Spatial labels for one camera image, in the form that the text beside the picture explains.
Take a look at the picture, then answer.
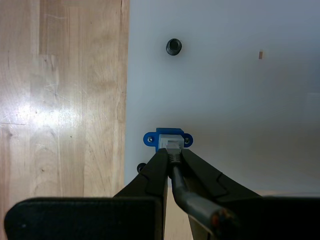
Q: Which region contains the grey cable with clear plug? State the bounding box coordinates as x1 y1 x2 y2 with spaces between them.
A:
166 140 241 240

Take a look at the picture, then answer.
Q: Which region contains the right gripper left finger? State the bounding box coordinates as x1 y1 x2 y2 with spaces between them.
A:
4 147 170 240

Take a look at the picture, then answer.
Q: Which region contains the blue socket block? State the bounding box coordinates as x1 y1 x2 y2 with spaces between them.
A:
142 127 194 152

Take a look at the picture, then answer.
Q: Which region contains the white task board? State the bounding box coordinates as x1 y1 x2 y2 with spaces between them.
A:
123 0 320 194

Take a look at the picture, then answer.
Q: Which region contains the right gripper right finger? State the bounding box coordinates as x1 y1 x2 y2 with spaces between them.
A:
180 148 320 240

